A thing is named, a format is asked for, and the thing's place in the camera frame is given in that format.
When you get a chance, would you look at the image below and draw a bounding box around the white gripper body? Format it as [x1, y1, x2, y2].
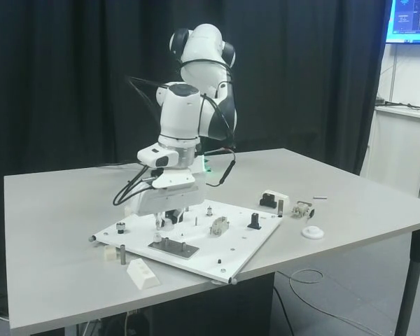
[132, 185, 206, 216]

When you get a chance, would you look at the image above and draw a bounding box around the white large gear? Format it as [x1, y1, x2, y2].
[300, 225, 326, 241]

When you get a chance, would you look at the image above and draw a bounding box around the white task board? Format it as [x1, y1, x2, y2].
[87, 199, 281, 285]

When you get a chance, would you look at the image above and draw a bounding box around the white holder with holes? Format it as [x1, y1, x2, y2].
[126, 258, 161, 289]

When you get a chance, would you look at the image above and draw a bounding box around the black USB plug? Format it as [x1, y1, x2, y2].
[247, 211, 262, 230]

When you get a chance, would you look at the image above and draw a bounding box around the white holder with black plug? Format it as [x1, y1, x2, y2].
[258, 189, 289, 211]

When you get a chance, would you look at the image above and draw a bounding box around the black curtain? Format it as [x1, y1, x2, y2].
[0, 0, 393, 318]

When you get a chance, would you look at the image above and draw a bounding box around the white cabinet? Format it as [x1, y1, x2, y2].
[359, 100, 420, 204]

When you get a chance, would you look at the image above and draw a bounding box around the black table leg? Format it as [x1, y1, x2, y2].
[394, 227, 420, 336]

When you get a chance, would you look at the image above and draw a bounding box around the blue screen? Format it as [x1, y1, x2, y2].
[384, 0, 420, 45]

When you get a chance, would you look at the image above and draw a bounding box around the black wrist cable bundle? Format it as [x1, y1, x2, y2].
[111, 167, 155, 207]

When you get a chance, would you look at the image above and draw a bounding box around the thin black rod on wire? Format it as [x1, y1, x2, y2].
[206, 148, 237, 187]

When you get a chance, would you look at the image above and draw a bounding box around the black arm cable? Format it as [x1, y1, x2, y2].
[125, 58, 237, 155]

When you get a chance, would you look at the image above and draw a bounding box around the plug with short cable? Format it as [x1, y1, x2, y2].
[290, 200, 316, 221]

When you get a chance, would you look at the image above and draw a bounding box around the thin floor cable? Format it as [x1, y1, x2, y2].
[273, 268, 326, 336]

